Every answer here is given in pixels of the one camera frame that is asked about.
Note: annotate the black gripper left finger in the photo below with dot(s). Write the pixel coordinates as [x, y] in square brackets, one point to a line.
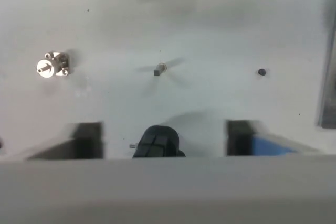
[89, 140]

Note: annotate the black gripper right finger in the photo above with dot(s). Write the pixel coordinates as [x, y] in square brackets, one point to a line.
[239, 137]

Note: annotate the small metal square peg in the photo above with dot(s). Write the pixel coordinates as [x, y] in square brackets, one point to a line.
[158, 70]

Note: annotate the black waterproof plug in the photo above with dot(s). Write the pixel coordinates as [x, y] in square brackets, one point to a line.
[160, 141]

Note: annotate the white task board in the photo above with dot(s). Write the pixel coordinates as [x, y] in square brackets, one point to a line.
[210, 37]

